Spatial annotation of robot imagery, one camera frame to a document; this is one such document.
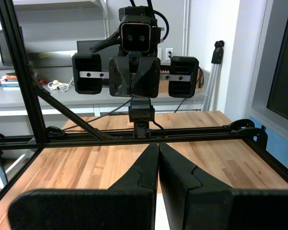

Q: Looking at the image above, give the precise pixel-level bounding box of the grey desk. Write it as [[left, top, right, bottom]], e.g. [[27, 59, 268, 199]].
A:
[[0, 66, 212, 118]]

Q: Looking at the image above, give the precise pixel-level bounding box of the white taskboard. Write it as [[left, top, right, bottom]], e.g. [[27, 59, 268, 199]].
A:
[[155, 191, 170, 230]]

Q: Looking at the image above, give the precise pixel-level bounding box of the stack of books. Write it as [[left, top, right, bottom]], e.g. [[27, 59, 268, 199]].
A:
[[0, 75, 20, 91]]

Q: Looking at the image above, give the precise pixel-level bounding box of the white cable coil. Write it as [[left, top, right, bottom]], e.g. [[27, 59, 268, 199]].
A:
[[47, 80, 71, 92]]

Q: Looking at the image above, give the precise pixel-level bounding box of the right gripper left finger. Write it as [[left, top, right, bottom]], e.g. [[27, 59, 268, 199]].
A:
[[8, 142, 158, 230]]

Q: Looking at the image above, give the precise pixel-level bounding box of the black and silver tripod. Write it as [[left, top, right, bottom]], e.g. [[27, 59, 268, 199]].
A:
[[203, 40, 226, 113]]

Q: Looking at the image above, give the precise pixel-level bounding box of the white wall shelf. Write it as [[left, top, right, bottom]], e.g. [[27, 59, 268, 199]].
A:
[[0, 0, 111, 40]]

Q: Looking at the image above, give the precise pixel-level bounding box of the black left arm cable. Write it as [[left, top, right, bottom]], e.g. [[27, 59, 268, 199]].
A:
[[129, 0, 170, 43]]

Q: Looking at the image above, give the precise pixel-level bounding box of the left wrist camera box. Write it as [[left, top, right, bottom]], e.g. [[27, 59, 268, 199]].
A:
[[119, 14, 160, 55]]

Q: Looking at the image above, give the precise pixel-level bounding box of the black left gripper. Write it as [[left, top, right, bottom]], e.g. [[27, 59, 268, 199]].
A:
[[72, 53, 199, 99]]

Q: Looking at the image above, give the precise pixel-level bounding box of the black monitor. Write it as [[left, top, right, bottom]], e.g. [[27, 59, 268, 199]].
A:
[[0, 30, 16, 67]]

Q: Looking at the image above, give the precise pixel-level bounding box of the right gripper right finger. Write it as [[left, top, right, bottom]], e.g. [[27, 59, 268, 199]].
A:
[[158, 142, 288, 230]]

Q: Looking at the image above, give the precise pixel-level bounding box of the black aluminium frame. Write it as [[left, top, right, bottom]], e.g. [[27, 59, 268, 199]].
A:
[[0, 0, 288, 209]]

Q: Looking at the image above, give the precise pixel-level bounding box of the braided left camera cable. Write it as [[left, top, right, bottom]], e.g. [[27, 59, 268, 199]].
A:
[[89, 30, 122, 53]]

